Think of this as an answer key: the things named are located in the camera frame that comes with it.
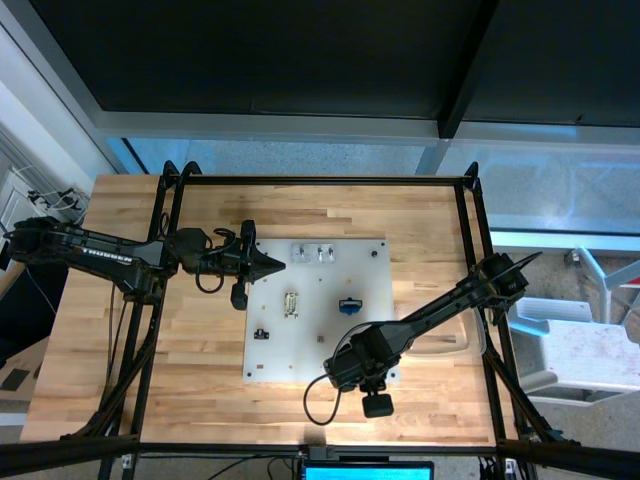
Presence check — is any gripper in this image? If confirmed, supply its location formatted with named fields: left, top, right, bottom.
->
left=324, top=349, right=395, bottom=420
left=213, top=219, right=286, bottom=311

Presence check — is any screen with blue edge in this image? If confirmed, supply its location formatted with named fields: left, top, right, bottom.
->
left=298, top=460, right=435, bottom=480

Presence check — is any white board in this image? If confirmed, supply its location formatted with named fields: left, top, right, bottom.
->
left=242, top=238, right=402, bottom=385

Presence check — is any clear plastic tub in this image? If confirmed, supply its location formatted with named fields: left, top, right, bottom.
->
left=394, top=301, right=485, bottom=359

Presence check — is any brown cardboard box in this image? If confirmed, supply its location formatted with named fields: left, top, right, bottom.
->
left=0, top=337, right=51, bottom=401

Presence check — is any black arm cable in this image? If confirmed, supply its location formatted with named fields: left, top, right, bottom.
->
left=302, top=372, right=347, bottom=427
left=193, top=227, right=239, bottom=295

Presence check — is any black fixed camera box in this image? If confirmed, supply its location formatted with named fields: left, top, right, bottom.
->
left=305, top=438, right=337, bottom=461

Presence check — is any black metal frame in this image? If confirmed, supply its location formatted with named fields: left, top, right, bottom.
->
left=0, top=159, right=640, bottom=480

